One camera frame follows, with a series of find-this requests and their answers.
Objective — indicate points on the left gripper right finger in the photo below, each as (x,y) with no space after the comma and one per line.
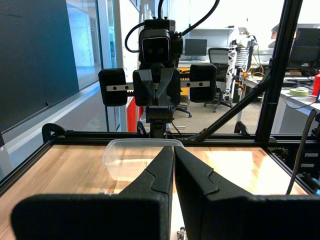
(250,217)

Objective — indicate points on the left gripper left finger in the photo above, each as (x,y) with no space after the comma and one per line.
(87,217)

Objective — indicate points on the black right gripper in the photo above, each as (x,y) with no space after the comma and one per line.
(112,82)

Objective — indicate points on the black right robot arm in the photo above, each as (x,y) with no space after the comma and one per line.
(160,23)

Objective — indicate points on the clear plastic container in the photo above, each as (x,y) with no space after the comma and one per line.
(125,155)

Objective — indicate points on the yellow cabinet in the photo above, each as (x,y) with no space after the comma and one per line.
(185,92)

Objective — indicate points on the red panel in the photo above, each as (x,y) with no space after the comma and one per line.
(130,115)

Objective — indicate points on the small black computer monitor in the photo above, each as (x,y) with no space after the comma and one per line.
(195,47)

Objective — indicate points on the black office chair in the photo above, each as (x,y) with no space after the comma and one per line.
(220,72)

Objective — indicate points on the small metal screw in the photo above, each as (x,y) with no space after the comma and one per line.
(182,233)

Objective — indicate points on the white board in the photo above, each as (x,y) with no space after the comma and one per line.
(177,215)

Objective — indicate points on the white desk with shelf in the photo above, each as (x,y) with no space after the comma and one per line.
(212,37)

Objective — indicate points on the black box with labels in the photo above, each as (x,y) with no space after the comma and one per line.
(307,160)

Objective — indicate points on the white black striped machine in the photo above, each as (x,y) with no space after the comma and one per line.
(241,56)

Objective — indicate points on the green tape roll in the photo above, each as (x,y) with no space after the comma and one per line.
(298,94)

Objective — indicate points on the red bottle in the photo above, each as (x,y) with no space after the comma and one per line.
(317,85)

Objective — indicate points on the large black computer monitor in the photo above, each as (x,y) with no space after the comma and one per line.
(307,47)

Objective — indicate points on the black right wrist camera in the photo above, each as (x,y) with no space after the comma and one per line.
(155,46)

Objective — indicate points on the black frame side rail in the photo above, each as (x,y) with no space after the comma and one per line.
(25,168)
(282,160)

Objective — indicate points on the black diagonal frame brace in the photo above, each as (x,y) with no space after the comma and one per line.
(235,108)

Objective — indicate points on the black frame crossbar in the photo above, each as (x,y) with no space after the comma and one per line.
(87,137)

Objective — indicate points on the black frame upright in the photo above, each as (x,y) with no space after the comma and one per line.
(280,62)

